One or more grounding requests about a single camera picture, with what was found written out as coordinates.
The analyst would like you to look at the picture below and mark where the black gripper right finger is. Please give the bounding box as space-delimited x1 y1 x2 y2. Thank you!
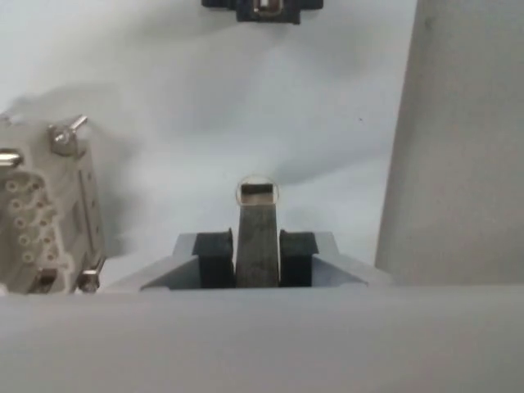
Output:
278 229 370 287

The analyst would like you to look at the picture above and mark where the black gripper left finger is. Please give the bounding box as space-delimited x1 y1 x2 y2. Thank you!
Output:
139 231 237 291

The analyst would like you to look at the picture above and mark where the white task board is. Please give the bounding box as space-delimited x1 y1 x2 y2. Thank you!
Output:
0 0 418 296

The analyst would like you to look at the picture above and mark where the metal square peg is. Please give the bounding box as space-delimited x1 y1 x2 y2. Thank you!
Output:
233 183 281 288

